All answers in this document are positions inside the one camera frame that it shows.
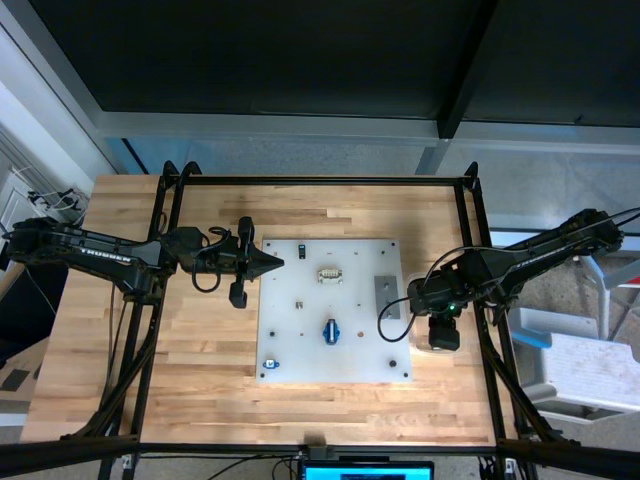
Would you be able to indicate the white metal chair frame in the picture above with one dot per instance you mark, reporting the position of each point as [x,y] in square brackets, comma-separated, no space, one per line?
[602,292]

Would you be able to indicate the blue round socket mount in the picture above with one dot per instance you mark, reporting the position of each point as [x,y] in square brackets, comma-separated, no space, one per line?
[325,334]

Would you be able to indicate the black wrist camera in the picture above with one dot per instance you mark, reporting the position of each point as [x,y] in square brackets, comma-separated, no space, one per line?
[416,296]
[217,261]

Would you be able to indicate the small black connector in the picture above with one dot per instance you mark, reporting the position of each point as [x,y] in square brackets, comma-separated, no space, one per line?
[302,251]

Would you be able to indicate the grey metal block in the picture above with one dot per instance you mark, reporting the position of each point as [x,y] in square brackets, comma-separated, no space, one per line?
[387,300]

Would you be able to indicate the white power strip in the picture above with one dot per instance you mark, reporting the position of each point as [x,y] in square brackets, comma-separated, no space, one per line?
[60,202]

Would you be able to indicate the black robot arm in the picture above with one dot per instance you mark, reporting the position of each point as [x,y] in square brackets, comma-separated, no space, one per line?
[100,252]
[540,257]

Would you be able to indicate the black low camera mount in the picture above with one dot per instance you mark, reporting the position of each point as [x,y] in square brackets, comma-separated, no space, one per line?
[320,445]

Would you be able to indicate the grey connector housing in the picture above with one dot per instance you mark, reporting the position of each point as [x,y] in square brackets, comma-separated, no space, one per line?
[330,276]

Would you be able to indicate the white step stool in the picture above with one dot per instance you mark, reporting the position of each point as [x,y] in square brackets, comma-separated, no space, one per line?
[590,370]

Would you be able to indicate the blue square base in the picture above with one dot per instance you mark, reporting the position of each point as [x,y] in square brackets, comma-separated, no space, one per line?
[276,365]

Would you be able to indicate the black aluminium frame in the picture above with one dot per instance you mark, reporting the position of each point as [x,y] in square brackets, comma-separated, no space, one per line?
[320,181]

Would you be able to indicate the white task board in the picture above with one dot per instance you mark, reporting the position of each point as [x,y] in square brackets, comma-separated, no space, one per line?
[330,370]

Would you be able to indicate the screen with blue edge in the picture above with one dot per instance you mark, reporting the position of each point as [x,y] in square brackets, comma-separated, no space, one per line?
[367,472]

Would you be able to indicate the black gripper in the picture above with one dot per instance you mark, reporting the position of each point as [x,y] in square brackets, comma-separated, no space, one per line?
[244,235]
[444,336]

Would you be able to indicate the cardboard box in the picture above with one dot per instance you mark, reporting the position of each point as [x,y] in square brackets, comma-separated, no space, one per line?
[32,357]

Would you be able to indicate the black vertical post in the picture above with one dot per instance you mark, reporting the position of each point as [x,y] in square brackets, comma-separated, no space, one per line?
[465,65]

